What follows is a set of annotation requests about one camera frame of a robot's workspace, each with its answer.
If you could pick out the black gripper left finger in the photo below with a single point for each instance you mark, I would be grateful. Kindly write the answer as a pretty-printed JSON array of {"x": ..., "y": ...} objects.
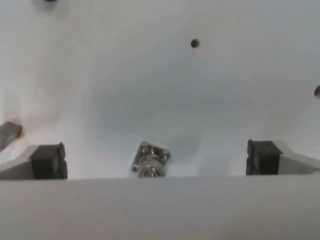
[{"x": 47, "y": 162}]

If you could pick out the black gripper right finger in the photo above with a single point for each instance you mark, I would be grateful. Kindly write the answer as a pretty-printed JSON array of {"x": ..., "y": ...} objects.
[{"x": 265, "y": 160}]

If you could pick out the metal BNC plug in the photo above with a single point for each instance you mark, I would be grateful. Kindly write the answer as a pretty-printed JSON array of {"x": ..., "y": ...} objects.
[{"x": 153, "y": 168}]

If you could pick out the metal square peg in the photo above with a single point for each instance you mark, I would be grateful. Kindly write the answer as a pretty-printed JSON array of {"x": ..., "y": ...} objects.
[{"x": 10, "y": 133}]

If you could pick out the white task board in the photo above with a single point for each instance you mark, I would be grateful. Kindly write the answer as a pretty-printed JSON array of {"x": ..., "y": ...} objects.
[{"x": 150, "y": 87}]

